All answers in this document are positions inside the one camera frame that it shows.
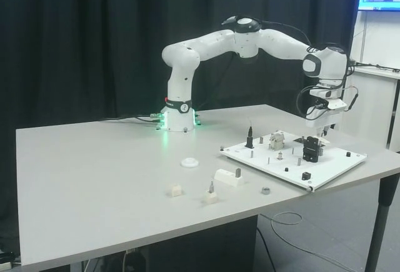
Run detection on black table leg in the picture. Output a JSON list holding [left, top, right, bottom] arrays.
[[364, 174, 395, 272]]

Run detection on black control cabinet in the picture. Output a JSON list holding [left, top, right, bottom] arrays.
[[137, 214, 259, 272]]

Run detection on grey floor cable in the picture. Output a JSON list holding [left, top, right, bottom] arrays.
[[270, 211, 368, 269]]

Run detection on white peg holder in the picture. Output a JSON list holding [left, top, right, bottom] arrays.
[[202, 191, 218, 206]]

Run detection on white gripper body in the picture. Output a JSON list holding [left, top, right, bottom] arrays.
[[304, 109, 338, 129]]

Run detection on black floor cable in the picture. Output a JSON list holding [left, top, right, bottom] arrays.
[[256, 226, 278, 272]]

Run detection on black D-SUB plug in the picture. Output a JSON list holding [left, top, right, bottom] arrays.
[[302, 135, 320, 163]]

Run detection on white cabinet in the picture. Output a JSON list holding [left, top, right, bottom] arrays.
[[339, 62, 400, 154]]

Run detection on flat white mounting plate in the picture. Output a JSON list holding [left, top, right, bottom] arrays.
[[324, 98, 348, 112]]

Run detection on small white camera box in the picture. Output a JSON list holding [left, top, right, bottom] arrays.
[[309, 88, 333, 99]]

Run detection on black base cable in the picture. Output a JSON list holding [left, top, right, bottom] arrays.
[[102, 114, 165, 124]]

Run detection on small white cube holder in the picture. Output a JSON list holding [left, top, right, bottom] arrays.
[[164, 183, 184, 197]]

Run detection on black curtains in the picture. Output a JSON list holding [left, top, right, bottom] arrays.
[[0, 0, 366, 263]]

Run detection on white task board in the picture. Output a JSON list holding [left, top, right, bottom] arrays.
[[218, 130, 367, 194]]

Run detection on white large gear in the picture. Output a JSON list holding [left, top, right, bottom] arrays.
[[181, 156, 199, 169]]

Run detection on long white holder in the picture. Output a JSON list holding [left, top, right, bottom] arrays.
[[214, 168, 245, 188]]

